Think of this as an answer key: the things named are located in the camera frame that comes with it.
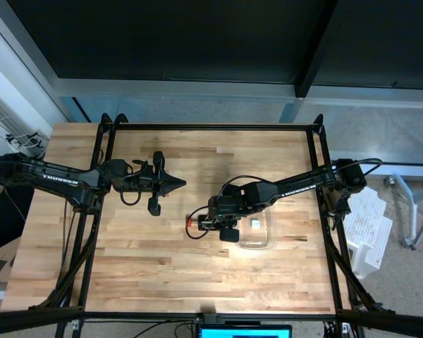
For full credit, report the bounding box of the laptop screen with blue edge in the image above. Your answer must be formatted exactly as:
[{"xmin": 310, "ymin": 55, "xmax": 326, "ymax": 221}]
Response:
[{"xmin": 197, "ymin": 323, "xmax": 293, "ymax": 338}]

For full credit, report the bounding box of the clear plastic tub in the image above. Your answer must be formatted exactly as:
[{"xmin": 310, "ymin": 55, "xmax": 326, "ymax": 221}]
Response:
[{"xmin": 236, "ymin": 206, "xmax": 278, "ymax": 252}]

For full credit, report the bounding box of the white foam block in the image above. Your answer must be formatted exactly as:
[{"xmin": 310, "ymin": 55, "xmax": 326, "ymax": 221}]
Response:
[{"xmin": 342, "ymin": 188, "xmax": 395, "ymax": 282}]

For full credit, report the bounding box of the black vise with red knob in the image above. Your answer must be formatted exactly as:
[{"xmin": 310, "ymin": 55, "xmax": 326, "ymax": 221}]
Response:
[{"xmin": 186, "ymin": 215, "xmax": 220, "ymax": 233}]

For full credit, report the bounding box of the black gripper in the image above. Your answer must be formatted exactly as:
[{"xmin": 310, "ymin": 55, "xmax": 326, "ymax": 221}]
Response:
[
  {"xmin": 137, "ymin": 151, "xmax": 188, "ymax": 217},
  {"xmin": 216, "ymin": 216, "xmax": 240, "ymax": 244}
]

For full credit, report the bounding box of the black aluminium table frame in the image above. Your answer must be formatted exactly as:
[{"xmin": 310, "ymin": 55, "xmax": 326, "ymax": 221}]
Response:
[{"xmin": 0, "ymin": 112, "xmax": 423, "ymax": 338}]

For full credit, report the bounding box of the grey metal stand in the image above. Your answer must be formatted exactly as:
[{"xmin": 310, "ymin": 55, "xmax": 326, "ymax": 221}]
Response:
[{"xmin": 384, "ymin": 173, "xmax": 423, "ymax": 251}]

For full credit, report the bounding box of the black white cable bundle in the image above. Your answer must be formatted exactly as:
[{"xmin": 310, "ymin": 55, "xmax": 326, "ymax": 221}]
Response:
[{"xmin": 4, "ymin": 130, "xmax": 46, "ymax": 151}]

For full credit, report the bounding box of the tan cardboard box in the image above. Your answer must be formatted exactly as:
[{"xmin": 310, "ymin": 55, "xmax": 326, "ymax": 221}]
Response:
[{"xmin": 0, "ymin": 234, "xmax": 22, "ymax": 282}]

